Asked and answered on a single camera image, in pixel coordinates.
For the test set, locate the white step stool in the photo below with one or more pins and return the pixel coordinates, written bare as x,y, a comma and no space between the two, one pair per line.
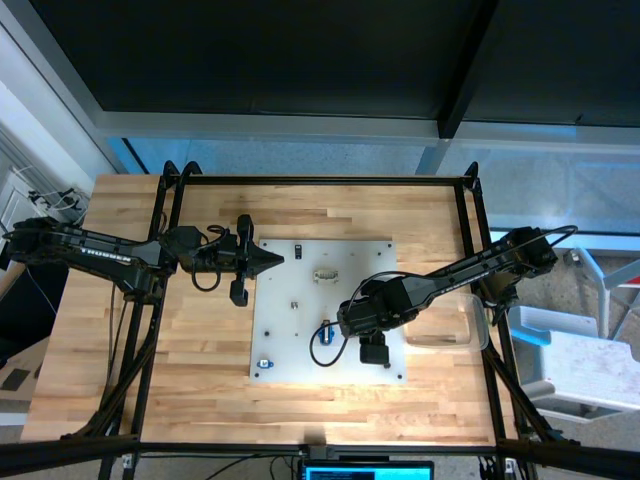
590,370

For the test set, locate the black aluminium table frame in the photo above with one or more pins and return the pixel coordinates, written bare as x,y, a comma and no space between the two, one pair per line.
320,179

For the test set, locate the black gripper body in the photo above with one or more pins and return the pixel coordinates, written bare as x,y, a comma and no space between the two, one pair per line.
242,260
375,352

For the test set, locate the beige connector housing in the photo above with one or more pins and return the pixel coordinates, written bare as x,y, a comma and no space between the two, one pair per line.
326,277

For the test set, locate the small black socket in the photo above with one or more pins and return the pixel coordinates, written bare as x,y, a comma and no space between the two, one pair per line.
298,250

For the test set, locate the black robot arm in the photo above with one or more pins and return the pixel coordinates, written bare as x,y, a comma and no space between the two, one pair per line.
460,275
100,250

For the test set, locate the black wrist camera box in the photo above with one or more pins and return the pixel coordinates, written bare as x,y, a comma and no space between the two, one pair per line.
350,317

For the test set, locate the laptop screen with blue edge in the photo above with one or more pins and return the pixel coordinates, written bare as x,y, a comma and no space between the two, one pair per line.
365,471

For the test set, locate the small blue connector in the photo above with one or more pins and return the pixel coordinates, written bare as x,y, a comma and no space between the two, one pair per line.
263,363

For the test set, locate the blue mount with black clamp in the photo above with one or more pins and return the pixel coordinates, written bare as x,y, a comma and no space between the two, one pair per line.
325,335

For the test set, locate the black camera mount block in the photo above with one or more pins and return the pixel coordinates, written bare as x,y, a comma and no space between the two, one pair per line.
317,451

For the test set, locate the clear plastic tub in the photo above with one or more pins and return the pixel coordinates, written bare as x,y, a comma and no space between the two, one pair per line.
450,335

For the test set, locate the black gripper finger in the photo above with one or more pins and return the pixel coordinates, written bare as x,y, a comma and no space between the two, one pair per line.
260,252
260,266

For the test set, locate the white task board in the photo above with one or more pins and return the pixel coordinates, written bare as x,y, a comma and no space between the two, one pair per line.
290,360

